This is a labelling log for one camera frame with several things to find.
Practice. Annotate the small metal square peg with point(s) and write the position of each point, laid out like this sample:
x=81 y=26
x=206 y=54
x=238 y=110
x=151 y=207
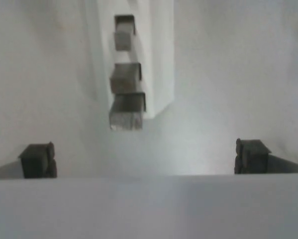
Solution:
x=124 y=37

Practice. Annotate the medium metal square peg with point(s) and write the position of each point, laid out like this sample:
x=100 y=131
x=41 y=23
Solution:
x=124 y=79

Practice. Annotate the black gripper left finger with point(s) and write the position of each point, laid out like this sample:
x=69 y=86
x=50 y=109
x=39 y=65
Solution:
x=36 y=161

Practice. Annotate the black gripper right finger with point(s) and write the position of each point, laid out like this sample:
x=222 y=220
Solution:
x=250 y=159

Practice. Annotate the white square peg holder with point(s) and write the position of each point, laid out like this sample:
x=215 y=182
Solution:
x=158 y=62

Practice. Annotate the large metal square peg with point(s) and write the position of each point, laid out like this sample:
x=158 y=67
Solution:
x=126 y=117

